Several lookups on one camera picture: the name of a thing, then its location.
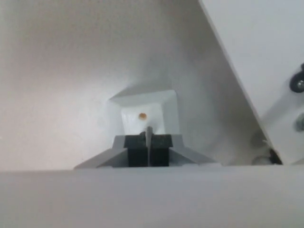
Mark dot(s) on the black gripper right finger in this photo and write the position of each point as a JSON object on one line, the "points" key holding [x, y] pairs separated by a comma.
{"points": [[180, 152]]}

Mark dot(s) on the metal round peg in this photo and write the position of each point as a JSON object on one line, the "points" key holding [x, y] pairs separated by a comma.
{"points": [[149, 142]]}

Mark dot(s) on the white task board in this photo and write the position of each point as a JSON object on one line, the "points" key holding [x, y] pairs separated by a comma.
{"points": [[266, 59]]}

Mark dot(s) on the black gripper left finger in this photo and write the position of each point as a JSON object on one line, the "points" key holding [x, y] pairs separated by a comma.
{"points": [[114, 152]]}

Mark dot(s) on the white empty peg holder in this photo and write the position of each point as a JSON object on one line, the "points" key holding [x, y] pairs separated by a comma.
{"points": [[142, 104]]}

